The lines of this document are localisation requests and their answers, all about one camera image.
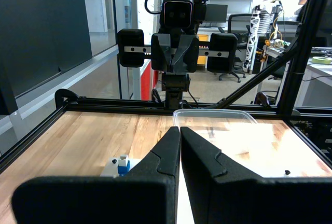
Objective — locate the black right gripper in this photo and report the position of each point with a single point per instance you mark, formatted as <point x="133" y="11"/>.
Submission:
<point x="129" y="40"/>

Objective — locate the white side table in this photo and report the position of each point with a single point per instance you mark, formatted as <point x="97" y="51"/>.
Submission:
<point x="319" y="84"/>

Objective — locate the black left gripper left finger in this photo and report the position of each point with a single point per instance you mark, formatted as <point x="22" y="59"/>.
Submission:
<point x="103" y="200"/>

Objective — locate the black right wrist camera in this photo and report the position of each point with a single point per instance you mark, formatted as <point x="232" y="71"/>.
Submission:
<point x="177" y="14"/>

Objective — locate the white lattice structure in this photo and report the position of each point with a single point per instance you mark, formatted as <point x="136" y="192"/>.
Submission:
<point x="252" y="40"/>

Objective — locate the clear plastic tub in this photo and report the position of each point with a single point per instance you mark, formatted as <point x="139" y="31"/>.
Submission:
<point x="220" y="117"/>

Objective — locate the green tape roll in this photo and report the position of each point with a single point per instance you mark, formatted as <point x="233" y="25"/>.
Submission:
<point x="323" y="60"/>

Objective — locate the red panel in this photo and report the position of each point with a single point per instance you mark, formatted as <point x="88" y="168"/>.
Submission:
<point x="146" y="81"/>

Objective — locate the black table frame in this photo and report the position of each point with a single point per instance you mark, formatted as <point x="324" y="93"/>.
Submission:
<point x="116" y="103"/>

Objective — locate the black monitor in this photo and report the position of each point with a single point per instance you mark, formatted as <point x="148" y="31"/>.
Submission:
<point x="218" y="12"/>

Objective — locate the grey window ledge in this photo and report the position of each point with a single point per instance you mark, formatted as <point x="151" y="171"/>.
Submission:
<point x="64" y="78"/>

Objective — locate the blue socket with white plug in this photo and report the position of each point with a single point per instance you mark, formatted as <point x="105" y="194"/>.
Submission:
<point x="123" y="167"/>

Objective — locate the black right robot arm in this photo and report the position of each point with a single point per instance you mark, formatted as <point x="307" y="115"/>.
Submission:
<point x="176" y="89"/>

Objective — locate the white board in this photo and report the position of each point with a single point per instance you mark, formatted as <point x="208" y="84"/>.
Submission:
<point x="185" y="208"/>

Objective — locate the grey glass partition frame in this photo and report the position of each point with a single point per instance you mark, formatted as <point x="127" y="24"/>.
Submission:
<point x="133" y="1"/>

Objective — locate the yellow cabinet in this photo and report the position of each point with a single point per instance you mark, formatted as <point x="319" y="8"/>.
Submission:
<point x="203" y="40"/>

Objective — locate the black office chair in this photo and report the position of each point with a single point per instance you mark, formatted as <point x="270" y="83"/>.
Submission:
<point x="240" y="19"/>

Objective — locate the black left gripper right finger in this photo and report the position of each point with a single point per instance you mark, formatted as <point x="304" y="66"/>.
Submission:
<point x="259" y="200"/>

